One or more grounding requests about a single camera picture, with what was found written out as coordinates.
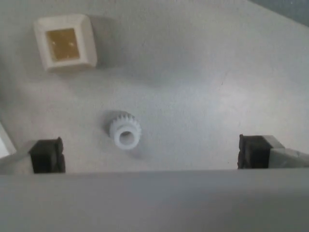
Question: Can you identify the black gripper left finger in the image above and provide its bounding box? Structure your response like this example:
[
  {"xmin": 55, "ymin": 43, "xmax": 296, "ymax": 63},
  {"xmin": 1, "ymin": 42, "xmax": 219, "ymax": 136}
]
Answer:
[{"xmin": 0, "ymin": 136, "xmax": 66, "ymax": 175}]

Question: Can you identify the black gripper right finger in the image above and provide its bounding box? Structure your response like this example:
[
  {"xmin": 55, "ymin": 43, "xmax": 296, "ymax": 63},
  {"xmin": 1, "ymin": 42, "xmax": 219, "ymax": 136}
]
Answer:
[{"xmin": 237, "ymin": 133, "xmax": 309, "ymax": 170}]

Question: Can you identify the white small gear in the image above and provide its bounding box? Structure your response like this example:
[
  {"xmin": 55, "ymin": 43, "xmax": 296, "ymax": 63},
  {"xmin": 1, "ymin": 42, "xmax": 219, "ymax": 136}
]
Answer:
[{"xmin": 105, "ymin": 110, "xmax": 142, "ymax": 151}]

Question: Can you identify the white square holder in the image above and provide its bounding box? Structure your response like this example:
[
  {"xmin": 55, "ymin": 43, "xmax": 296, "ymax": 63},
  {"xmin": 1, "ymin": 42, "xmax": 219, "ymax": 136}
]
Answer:
[{"xmin": 33, "ymin": 14, "xmax": 98, "ymax": 73}]

